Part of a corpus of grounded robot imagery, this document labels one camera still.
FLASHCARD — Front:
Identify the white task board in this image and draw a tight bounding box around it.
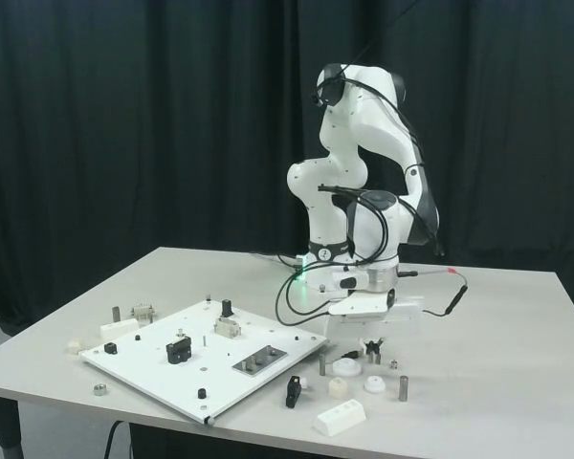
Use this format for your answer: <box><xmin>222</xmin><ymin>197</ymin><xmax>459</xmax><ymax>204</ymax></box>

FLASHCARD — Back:
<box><xmin>78</xmin><ymin>298</ymin><xmax>329</xmax><ymax>426</ymax></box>

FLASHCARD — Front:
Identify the black curtain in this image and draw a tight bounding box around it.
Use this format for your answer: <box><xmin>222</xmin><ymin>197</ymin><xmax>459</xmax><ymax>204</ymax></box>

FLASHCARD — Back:
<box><xmin>0</xmin><ymin>0</ymin><xmax>574</xmax><ymax>331</ymax></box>

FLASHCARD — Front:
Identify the black cable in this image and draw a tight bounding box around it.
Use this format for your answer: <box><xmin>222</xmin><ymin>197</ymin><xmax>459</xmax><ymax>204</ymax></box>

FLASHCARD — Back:
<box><xmin>315</xmin><ymin>61</ymin><xmax>446</xmax><ymax>257</ymax></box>
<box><xmin>318</xmin><ymin>185</ymin><xmax>399</xmax><ymax>269</ymax></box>
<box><xmin>105</xmin><ymin>419</ymin><xmax>131</xmax><ymax>459</ymax></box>
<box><xmin>274</xmin><ymin>272</ymin><xmax>339</xmax><ymax>328</ymax></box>

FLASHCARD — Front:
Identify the black table leg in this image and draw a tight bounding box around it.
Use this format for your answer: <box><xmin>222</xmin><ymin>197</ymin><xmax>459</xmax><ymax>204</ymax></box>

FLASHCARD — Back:
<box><xmin>0</xmin><ymin>393</ymin><xmax>21</xmax><ymax>459</ymax></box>

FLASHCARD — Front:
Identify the white holder with holes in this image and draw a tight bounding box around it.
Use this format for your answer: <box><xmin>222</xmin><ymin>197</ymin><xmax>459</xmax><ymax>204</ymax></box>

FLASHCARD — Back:
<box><xmin>312</xmin><ymin>401</ymin><xmax>367</xmax><ymax>438</ymax></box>
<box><xmin>99</xmin><ymin>318</ymin><xmax>141</xmax><ymax>339</ymax></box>

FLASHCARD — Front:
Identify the thin black rod on wire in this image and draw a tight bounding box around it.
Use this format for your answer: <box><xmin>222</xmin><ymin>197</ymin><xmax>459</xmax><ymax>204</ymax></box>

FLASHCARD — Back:
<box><xmin>397</xmin><ymin>267</ymin><xmax>471</xmax><ymax>317</ymax></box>

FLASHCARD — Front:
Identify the white large gear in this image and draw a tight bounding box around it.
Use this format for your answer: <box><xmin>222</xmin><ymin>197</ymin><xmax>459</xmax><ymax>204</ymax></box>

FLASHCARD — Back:
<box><xmin>324</xmin><ymin>361</ymin><xmax>363</xmax><ymax>382</ymax></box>

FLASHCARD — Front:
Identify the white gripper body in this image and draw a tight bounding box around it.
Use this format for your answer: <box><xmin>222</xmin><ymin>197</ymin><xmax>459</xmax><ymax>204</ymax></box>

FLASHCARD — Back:
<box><xmin>323</xmin><ymin>296</ymin><xmax>425</xmax><ymax>339</ymax></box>

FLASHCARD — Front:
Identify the black plug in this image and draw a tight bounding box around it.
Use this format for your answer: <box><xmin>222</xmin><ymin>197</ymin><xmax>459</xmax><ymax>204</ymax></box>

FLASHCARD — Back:
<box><xmin>284</xmin><ymin>374</ymin><xmax>310</xmax><ymax>409</ymax></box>

